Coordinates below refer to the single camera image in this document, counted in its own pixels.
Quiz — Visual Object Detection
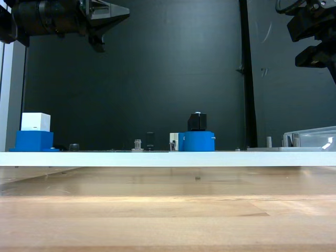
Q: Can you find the white taskboard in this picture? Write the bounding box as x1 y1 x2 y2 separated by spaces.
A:
0 151 336 167

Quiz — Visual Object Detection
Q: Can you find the white cube plug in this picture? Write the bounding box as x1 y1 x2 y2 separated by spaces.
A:
20 112 52 132

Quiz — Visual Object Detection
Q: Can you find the clear plastic tub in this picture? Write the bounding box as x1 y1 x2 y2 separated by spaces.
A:
282 125 336 152

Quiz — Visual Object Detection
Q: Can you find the grey metal block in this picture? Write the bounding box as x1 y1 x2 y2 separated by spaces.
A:
246 146 322 152

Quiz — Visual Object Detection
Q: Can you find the small blue holder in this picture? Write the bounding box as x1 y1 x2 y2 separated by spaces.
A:
9 130 55 152

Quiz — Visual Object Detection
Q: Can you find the black plug block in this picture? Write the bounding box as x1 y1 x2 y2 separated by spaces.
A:
187 111 207 132

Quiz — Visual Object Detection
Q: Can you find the blue round holder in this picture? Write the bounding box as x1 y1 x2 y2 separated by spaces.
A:
180 130 216 152

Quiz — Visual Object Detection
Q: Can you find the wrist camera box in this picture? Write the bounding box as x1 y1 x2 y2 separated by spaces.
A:
294 45 332 69

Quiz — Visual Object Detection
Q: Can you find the grey metal wall post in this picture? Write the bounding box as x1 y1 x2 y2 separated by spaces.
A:
0 39 27 153

